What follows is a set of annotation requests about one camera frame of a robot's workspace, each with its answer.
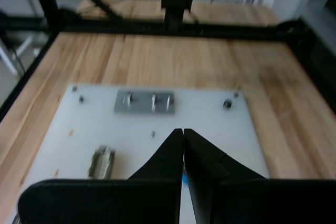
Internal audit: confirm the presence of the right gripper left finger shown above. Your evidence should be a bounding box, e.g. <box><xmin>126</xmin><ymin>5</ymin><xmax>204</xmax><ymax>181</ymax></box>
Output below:
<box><xmin>18</xmin><ymin>129</ymin><xmax>184</xmax><ymax>224</ymax></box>

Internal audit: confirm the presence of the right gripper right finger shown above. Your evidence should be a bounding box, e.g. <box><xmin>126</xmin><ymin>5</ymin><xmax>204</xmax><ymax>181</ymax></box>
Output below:
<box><xmin>184</xmin><ymin>129</ymin><xmax>336</xmax><ymax>224</ymax></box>

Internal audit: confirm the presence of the beige connector housing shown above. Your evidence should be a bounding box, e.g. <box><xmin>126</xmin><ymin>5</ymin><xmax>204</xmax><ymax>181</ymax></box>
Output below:
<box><xmin>87</xmin><ymin>144</ymin><xmax>117</xmax><ymax>178</ymax></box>

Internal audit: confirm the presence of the grey metal plate with pegs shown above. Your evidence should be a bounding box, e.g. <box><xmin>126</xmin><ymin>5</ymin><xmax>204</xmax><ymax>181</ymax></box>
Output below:
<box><xmin>113</xmin><ymin>89</ymin><xmax>176</xmax><ymax>116</ymax></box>

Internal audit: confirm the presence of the white task board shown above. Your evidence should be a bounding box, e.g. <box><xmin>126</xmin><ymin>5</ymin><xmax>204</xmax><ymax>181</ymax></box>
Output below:
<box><xmin>10</xmin><ymin>83</ymin><xmax>271</xmax><ymax>224</ymax></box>

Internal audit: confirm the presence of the white metal leg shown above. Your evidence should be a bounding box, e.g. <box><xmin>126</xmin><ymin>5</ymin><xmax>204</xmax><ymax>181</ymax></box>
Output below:
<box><xmin>0</xmin><ymin>35</ymin><xmax>34</xmax><ymax>76</ymax></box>

